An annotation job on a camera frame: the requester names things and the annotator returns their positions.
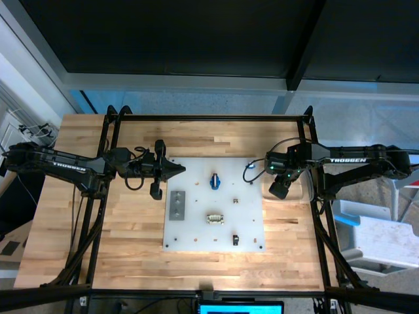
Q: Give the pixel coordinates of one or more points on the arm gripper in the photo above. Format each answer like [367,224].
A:
[279,189]
[160,170]

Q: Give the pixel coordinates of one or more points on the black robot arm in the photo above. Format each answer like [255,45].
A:
[65,163]
[347,160]

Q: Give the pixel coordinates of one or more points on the blue bar holder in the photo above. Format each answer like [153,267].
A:
[214,181]

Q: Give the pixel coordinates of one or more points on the clear plastic tub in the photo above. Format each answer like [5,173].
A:
[299,193]

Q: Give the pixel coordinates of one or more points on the grey metal screw block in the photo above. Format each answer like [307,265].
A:
[177,204]

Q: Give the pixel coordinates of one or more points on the small blue clip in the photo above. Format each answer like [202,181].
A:
[250,165]

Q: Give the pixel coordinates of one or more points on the beige connector housing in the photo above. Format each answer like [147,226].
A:
[215,219]

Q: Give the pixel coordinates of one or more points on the white task board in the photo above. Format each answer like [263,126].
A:
[203,229]

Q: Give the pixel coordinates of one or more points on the small black connector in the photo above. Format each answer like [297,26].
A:
[236,240]

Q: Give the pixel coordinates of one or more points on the white plastic step stool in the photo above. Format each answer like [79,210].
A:
[379,235]

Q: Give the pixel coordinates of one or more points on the screen with blue edge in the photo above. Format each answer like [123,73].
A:
[240,309]

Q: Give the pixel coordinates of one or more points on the black structural beam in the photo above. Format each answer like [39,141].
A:
[306,45]

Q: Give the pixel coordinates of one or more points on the brown cardboard box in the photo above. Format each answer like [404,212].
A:
[16,235]

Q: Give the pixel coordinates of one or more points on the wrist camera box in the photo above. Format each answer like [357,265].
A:
[276,162]

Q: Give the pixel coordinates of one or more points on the black aluminium frame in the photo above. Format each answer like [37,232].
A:
[209,118]

